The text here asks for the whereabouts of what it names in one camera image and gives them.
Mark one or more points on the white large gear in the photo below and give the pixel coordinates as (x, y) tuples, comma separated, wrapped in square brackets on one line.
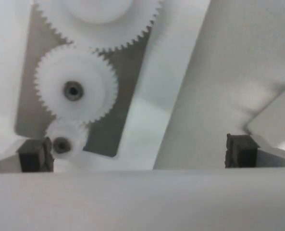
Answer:
[(137, 21)]

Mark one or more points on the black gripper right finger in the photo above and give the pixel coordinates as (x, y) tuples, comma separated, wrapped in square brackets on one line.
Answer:
[(240, 151)]

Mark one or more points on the white task board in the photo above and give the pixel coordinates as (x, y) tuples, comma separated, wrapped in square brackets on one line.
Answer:
[(3, 72)]

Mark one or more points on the white medium gear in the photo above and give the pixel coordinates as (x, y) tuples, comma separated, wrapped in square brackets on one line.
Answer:
[(53, 79)]

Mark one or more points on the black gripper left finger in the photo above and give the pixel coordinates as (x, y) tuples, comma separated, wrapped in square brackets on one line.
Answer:
[(35, 156)]

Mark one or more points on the white small gear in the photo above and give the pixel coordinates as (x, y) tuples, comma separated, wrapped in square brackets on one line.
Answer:
[(71, 132)]

